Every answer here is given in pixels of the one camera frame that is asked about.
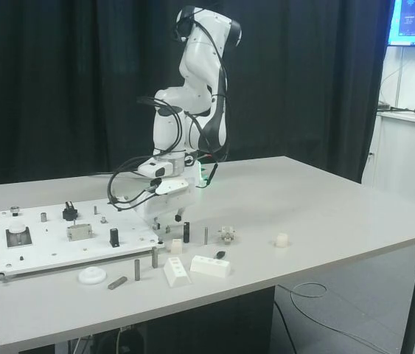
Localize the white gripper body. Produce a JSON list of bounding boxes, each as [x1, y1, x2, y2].
[[135, 183, 195, 223]]

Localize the white large gear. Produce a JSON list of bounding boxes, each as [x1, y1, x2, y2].
[[77, 268, 108, 285]]

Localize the white small gear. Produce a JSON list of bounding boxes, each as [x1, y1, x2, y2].
[[273, 232, 291, 249]]

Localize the white peg holder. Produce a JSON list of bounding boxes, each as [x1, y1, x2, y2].
[[162, 257, 192, 288], [189, 254, 232, 278]]

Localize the thin black rod red tag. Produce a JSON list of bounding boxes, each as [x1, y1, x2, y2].
[[206, 153, 220, 184]]

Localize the white task board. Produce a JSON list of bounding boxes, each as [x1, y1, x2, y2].
[[0, 201, 164, 283]]

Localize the black curtain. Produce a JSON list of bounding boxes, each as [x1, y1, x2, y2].
[[0, 0, 391, 310]]

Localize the white cabinet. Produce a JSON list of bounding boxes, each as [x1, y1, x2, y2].
[[361, 108, 415, 213]]

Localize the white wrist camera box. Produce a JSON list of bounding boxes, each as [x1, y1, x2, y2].
[[137, 162, 173, 178]]

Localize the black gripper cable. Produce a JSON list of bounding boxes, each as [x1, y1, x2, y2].
[[106, 156, 161, 212]]

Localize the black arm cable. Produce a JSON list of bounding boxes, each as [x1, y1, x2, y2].
[[175, 14, 231, 163]]

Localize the black floor cable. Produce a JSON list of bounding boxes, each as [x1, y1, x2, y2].
[[273, 282, 328, 354]]

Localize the black cables on cabinet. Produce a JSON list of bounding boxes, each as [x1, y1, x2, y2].
[[378, 104, 415, 119]]

